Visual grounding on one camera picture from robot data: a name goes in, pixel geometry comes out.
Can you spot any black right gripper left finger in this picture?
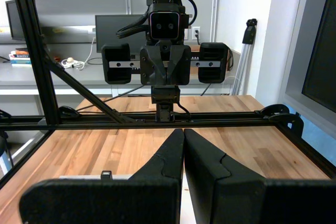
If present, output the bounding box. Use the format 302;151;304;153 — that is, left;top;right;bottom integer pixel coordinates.
18;129;184;224

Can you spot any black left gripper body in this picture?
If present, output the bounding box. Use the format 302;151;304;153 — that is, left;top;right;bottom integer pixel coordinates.
101;39;227;84

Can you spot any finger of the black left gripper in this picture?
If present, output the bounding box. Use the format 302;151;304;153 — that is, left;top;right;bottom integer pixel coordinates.
167;45;192;86
140;45;169;86

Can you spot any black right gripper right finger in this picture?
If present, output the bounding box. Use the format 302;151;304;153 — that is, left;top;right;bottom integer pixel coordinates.
183;129;336;224

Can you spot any black computer monitor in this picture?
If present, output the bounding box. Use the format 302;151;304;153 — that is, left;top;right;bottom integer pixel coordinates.
94;15;148;54
5;0;27;41

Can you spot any black silver folded stand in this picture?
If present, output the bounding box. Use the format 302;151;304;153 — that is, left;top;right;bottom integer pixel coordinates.
232;18;258;96

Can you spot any white mounting board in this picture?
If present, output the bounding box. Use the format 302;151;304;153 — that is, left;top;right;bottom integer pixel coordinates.
59;174;132;180

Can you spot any grey desk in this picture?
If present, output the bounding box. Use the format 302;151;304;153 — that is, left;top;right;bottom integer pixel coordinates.
0;42;242;96

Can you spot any book stack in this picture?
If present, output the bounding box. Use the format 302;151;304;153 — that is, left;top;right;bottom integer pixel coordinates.
8;49;33;65

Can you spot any black braided cable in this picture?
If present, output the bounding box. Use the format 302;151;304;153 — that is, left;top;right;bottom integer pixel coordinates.
116;12;151;40

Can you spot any white coiled cable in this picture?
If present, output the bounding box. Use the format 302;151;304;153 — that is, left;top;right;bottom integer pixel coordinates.
60;37;96;72

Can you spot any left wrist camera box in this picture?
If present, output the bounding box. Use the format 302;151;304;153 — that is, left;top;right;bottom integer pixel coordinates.
148;11;181;40

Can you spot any black smooth looped cable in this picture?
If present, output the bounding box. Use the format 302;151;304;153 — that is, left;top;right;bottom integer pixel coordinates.
180;0;198;27

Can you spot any black aluminium frame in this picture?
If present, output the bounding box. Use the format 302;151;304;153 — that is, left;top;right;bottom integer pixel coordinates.
0;0;336;190

